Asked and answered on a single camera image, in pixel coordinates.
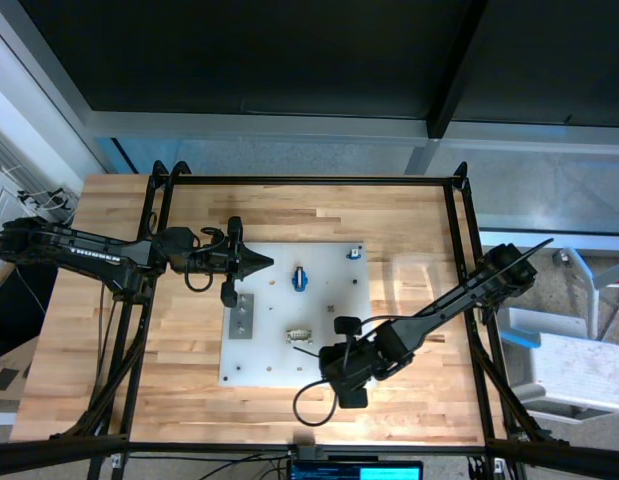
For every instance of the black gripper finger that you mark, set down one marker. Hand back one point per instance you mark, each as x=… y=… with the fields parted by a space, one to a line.
x=251 y=254
x=334 y=356
x=335 y=375
x=251 y=268

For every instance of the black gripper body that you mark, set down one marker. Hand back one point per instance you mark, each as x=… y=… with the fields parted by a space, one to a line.
x=224 y=260
x=361 y=365

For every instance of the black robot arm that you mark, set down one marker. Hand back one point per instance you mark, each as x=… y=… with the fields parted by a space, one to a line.
x=439 y=307
x=89 y=255

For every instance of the beige connector housing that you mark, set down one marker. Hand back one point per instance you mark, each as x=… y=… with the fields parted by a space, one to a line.
x=298 y=336

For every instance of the large blue connector housing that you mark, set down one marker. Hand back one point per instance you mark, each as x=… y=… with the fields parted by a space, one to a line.
x=299 y=278

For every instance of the small blue connector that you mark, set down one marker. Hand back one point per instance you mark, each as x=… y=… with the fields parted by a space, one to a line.
x=354 y=253

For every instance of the silver clamp screw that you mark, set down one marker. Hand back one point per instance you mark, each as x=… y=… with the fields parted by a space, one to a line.
x=239 y=328
x=245 y=301

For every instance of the grey metal plate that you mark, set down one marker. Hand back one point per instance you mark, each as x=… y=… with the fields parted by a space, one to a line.
x=240 y=317

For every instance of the white board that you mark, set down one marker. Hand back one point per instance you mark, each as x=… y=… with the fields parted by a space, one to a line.
x=269 y=360

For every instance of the clear plastic tub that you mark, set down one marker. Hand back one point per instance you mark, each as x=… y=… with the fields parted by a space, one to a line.
x=409 y=280

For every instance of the laptop screen with blue edge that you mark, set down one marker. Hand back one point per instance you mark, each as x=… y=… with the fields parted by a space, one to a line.
x=356 y=471

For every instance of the brown cardboard sheet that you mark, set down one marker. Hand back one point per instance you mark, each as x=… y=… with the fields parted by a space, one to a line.
x=9 y=362

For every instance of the grey metal stand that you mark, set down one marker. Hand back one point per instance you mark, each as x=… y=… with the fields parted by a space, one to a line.
x=586 y=280

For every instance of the black metal frame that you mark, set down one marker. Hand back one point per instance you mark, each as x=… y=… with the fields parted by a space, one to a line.
x=309 y=180

